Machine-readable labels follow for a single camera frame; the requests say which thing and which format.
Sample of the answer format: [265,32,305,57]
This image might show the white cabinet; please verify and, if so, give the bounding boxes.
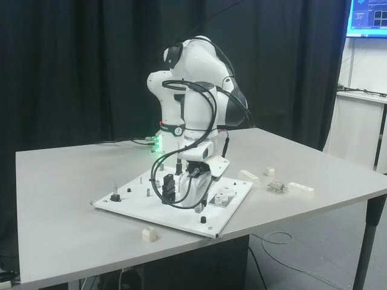
[327,89,387,175]

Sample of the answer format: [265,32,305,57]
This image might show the white gear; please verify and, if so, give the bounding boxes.
[216,187,238,206]

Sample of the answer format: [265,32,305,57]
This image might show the black plug on board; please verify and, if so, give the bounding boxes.
[162,174,177,204]

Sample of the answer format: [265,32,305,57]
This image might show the blue screen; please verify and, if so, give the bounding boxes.
[345,0,387,39]

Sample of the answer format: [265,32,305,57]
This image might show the black curtains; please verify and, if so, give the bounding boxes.
[0,0,353,164]

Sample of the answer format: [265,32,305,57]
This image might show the dark table leg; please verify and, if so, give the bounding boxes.
[353,195,381,290]

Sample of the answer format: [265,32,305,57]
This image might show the metal D-SUB plug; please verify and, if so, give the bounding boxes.
[267,182,287,196]

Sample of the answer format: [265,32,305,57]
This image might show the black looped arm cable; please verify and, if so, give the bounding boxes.
[150,79,219,207]

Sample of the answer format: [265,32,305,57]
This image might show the long white holder block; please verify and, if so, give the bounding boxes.
[237,169,261,186]
[288,181,314,196]

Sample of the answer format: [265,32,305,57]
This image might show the cables at arm foot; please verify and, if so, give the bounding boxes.
[99,136,158,147]

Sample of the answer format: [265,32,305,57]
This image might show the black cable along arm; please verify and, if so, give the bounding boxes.
[208,39,252,129]

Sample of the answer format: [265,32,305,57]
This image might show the black box under table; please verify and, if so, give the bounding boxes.
[79,234,250,290]

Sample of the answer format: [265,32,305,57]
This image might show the white task board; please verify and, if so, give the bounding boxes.
[90,162,254,240]

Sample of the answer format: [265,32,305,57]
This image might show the grey floor cable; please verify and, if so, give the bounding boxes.
[248,231,365,290]

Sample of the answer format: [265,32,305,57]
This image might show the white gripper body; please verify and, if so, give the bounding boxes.
[177,174,213,210]

